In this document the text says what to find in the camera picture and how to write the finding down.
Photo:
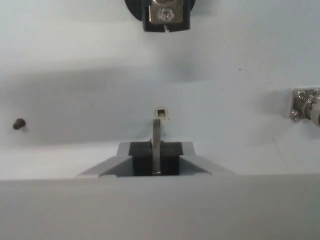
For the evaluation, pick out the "white task board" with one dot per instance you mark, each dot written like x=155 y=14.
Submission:
x=75 y=37

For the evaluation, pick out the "metal BNC plug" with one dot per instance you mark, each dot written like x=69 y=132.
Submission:
x=315 y=112

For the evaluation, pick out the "small black screw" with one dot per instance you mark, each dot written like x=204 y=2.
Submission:
x=19 y=124

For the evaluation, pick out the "thin metal square peg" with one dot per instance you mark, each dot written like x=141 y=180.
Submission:
x=157 y=150

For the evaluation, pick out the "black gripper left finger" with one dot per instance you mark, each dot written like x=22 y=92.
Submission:
x=140 y=160

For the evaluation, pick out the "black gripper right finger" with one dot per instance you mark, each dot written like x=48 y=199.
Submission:
x=172 y=160

